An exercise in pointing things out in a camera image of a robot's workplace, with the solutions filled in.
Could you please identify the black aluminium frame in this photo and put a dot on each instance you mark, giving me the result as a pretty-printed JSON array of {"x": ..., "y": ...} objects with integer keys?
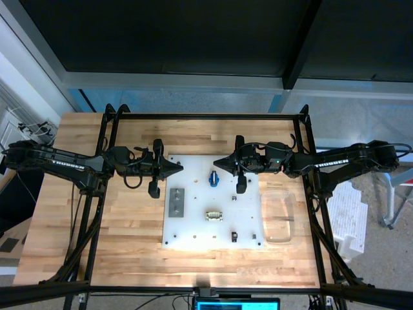
[{"x": 206, "y": 116}]

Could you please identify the white ribbed panel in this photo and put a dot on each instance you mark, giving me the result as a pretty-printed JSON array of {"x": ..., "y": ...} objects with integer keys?
[{"x": 348, "y": 210}]

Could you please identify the clear plastic tub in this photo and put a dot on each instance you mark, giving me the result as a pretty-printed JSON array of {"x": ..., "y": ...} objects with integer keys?
[{"x": 277, "y": 237}]

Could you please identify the blue edged screen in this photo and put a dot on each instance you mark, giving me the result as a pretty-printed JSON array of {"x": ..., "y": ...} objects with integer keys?
[{"x": 235, "y": 305}]

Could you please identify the grey metal stand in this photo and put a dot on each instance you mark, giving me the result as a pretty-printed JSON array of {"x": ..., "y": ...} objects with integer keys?
[{"x": 388, "y": 206}]

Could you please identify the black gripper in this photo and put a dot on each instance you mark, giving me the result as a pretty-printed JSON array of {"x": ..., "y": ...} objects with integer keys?
[
  {"x": 158, "y": 164},
  {"x": 240, "y": 163}
]

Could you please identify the beige connector housing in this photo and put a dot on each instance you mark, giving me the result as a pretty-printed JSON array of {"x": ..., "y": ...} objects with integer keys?
[{"x": 214, "y": 217}]

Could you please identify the black vertical post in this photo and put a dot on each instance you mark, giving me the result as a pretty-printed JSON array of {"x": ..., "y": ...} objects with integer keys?
[{"x": 303, "y": 42}]

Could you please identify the grey aluminium window frame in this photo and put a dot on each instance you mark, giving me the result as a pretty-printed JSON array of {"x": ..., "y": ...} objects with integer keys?
[{"x": 161, "y": 80}]

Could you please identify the white task board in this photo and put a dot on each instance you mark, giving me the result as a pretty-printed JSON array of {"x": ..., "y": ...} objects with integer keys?
[{"x": 193, "y": 226}]

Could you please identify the small black table camera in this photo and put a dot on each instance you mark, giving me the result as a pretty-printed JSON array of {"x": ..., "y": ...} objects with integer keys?
[{"x": 204, "y": 291}]

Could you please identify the grey metal plate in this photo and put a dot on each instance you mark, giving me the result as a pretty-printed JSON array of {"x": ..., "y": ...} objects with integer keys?
[{"x": 172, "y": 214}]

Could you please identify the brown cardboard box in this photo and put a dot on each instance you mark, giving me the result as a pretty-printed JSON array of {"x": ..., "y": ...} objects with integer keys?
[{"x": 19, "y": 229}]

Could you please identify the white cabinet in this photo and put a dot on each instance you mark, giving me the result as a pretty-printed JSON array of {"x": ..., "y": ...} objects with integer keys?
[{"x": 9, "y": 129}]

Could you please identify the black socket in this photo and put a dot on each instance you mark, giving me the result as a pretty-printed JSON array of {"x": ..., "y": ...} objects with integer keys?
[{"x": 234, "y": 237}]

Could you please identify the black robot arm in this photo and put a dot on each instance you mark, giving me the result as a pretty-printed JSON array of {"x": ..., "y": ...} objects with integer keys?
[
  {"x": 64, "y": 161},
  {"x": 332, "y": 163}
]

